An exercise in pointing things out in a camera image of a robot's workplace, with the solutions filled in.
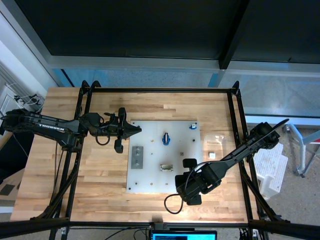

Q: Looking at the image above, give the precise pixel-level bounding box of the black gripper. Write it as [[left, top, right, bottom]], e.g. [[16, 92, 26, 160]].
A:
[[182, 158, 203, 206], [109, 107, 143, 154]]

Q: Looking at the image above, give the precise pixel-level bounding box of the beige multi-pin connector housing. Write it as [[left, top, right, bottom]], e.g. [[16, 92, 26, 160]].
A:
[[159, 163, 175, 173]]

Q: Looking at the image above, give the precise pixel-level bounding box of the white plastic taskboard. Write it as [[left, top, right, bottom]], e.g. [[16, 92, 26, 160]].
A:
[[126, 120, 206, 195]]

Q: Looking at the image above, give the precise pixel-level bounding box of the grey metal plate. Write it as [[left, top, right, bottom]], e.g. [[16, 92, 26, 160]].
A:
[[130, 145, 145, 170]]

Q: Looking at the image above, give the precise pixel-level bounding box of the clear plastic tub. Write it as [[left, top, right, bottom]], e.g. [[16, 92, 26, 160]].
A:
[[202, 133, 227, 166]]

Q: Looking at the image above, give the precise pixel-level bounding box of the screen with blue edge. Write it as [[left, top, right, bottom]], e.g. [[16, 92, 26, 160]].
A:
[[149, 230, 218, 240]]

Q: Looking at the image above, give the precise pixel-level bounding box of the grey metal stand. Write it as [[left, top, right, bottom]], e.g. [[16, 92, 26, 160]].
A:
[[281, 122, 320, 179]]

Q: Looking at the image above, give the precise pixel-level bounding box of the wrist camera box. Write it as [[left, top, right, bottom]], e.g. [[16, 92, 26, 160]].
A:
[[174, 174, 189, 195]]

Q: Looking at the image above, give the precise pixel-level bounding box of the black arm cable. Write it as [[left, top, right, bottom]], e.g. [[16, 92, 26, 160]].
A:
[[164, 163, 201, 215], [95, 112, 112, 146]]

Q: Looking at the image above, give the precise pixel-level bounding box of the black aluminium frame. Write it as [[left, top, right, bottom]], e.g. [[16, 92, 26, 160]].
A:
[[0, 79, 320, 240]]

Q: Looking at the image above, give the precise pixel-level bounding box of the small black camera mount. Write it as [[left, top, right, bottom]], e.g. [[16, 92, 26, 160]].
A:
[[149, 216, 168, 231]]

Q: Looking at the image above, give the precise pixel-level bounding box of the black wall post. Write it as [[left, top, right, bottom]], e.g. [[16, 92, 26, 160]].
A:
[[218, 0, 251, 70]]

